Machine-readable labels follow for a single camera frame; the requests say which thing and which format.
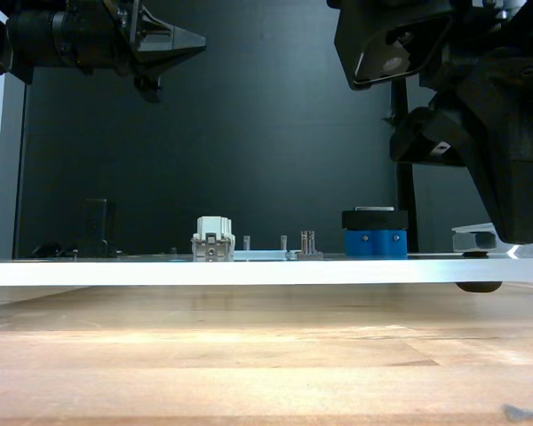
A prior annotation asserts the clear plastic tub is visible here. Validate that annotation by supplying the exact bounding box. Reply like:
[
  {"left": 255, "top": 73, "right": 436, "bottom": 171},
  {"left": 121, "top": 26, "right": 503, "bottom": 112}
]
[{"left": 451, "top": 221, "right": 533, "bottom": 260}]

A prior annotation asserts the black threaded bolt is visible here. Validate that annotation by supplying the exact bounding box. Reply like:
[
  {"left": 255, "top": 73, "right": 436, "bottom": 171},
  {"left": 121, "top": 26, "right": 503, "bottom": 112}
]
[{"left": 455, "top": 250, "right": 503, "bottom": 295}]

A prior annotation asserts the black silver-faced plug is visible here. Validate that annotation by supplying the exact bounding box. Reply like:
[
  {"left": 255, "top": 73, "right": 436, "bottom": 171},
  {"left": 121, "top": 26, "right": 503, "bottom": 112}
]
[{"left": 340, "top": 205, "right": 409, "bottom": 232}]

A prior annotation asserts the grey connector housing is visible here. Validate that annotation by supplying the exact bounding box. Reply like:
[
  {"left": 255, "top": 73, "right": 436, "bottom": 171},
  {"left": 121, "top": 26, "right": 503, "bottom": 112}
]
[{"left": 189, "top": 216, "right": 237, "bottom": 263}]

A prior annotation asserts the aluminium bar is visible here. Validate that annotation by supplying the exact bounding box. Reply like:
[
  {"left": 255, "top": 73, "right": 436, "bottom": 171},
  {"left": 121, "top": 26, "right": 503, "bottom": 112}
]
[{"left": 233, "top": 248, "right": 294, "bottom": 262}]

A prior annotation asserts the white board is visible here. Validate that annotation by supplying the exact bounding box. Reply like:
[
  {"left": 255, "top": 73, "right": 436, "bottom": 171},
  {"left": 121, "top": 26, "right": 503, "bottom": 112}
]
[{"left": 0, "top": 252, "right": 533, "bottom": 288}]

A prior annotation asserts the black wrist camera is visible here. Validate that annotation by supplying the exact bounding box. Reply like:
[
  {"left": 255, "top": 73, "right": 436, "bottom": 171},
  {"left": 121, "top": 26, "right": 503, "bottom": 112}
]
[{"left": 327, "top": 0, "right": 454, "bottom": 92}]

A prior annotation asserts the black post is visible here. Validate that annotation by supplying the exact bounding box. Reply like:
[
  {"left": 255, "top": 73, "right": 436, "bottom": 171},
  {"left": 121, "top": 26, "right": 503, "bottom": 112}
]
[{"left": 384, "top": 79, "right": 421, "bottom": 253}]

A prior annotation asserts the grey metal wall beam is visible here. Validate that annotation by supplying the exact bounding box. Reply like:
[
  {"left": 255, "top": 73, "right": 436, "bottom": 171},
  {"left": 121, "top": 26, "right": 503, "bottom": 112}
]
[{"left": 0, "top": 66, "right": 27, "bottom": 262}]

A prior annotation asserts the blue plastic bracket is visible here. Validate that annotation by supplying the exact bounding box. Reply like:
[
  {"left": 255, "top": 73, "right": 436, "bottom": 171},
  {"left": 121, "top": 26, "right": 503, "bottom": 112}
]
[{"left": 344, "top": 227, "right": 409, "bottom": 259}]

